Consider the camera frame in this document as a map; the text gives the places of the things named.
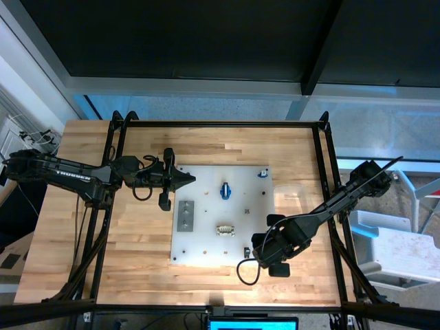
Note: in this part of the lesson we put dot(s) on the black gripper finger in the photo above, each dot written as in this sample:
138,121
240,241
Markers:
180,174
180,183

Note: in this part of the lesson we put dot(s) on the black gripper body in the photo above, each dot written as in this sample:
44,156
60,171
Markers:
167,172
278,244

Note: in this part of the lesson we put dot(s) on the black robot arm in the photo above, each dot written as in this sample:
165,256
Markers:
330,206
68,175

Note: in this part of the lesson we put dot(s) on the grey metal bar plate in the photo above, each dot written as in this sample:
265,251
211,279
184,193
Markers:
180,216

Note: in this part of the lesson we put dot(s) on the white taskboard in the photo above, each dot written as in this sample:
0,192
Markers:
213,240

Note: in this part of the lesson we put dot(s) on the black connector housing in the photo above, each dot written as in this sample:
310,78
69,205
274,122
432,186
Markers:
247,252

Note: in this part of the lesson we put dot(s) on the blue clamp with silver pin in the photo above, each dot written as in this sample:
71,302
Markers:
221,193

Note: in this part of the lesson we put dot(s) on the clear plastic tub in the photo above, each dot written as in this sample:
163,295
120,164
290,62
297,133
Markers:
288,196

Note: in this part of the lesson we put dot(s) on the beige multi-pin connector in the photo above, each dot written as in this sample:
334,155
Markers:
225,230

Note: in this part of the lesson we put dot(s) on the blue connector with white cap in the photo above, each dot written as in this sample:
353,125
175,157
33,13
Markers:
260,175

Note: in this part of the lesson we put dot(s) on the screen with blue edge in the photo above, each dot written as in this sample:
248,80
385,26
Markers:
252,324

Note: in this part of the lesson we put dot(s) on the white metal cart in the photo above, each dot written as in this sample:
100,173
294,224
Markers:
405,251

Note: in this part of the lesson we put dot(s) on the brown cardboard box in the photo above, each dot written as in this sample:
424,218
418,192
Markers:
13,254

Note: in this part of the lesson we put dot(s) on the black aluminium frame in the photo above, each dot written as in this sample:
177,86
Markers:
220,124

